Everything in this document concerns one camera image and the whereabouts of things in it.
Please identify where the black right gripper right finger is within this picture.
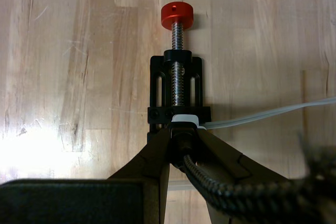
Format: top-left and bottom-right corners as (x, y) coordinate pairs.
(194, 128), (295, 187)

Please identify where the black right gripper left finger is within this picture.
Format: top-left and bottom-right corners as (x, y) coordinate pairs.
(0, 126), (171, 224)

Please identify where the black plug with braided cable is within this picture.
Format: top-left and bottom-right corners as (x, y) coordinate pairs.
(167, 125), (336, 224)

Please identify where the black clamp with red knob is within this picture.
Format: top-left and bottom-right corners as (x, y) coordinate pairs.
(146, 1), (212, 143)

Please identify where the white receptacle cord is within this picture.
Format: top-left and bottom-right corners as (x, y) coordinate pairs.
(203, 97), (336, 130)

